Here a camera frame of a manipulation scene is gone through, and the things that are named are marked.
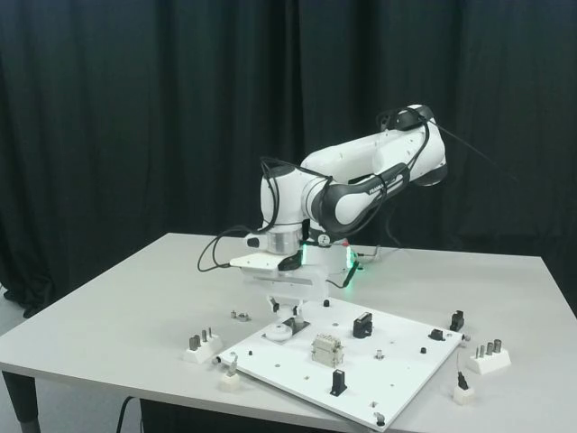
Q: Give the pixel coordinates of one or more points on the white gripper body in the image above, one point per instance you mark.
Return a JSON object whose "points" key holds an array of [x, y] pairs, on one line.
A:
{"points": [[288, 284]]}

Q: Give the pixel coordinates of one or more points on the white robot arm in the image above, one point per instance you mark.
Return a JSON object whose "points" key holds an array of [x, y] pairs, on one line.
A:
{"points": [[279, 194]]}

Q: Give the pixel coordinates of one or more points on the white large gear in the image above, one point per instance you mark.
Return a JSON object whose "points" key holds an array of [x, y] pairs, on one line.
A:
{"points": [[277, 334]]}

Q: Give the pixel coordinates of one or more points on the medium metal square peg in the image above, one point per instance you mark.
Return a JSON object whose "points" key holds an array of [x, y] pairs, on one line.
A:
{"points": [[204, 338]]}

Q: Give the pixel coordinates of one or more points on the medium metal round peg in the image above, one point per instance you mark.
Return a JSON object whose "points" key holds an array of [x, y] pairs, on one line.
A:
{"points": [[489, 348]]}

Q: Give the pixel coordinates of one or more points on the round metal BNC plug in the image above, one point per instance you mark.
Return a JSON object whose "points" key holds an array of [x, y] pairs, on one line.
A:
{"points": [[244, 317]]}

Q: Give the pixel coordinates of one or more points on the beige waterproof plug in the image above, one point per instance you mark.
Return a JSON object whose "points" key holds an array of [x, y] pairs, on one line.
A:
{"points": [[326, 349]]}

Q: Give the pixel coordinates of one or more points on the thin metal round peg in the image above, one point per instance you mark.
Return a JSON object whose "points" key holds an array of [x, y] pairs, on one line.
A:
{"points": [[231, 366]]}

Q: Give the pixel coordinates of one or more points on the large metal square peg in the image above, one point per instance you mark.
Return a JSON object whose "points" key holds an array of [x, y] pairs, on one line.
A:
{"points": [[194, 343]]}

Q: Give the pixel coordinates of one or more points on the small white single-peg holder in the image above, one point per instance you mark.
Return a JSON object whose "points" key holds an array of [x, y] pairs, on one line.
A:
{"points": [[230, 382]]}

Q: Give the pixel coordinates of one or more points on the white square peg holder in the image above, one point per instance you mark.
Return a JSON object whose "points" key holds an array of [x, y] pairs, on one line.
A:
{"points": [[198, 356]]}

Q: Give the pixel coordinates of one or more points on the white task board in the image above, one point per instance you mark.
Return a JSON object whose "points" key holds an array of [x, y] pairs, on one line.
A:
{"points": [[383, 383]]}

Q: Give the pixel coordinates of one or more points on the black blocky plug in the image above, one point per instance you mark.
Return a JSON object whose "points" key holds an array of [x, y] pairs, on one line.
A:
{"points": [[456, 320]]}

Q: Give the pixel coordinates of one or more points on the small white plug holder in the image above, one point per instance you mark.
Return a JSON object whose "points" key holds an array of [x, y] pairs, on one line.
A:
{"points": [[463, 396]]}

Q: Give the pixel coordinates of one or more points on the white round peg holder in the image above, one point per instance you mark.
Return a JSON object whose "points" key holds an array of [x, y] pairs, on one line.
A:
{"points": [[489, 363]]}

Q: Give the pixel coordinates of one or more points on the large metal round peg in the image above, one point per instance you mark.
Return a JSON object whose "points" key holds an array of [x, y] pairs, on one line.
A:
{"points": [[497, 346]]}

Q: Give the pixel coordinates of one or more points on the black curtain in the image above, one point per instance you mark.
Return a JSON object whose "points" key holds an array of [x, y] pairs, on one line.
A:
{"points": [[135, 113]]}

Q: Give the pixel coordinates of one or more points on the black table leg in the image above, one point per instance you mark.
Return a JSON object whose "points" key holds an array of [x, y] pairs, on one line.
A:
{"points": [[22, 406]]}

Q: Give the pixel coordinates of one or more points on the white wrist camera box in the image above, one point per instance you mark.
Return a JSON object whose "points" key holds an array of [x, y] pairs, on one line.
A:
{"points": [[255, 242]]}

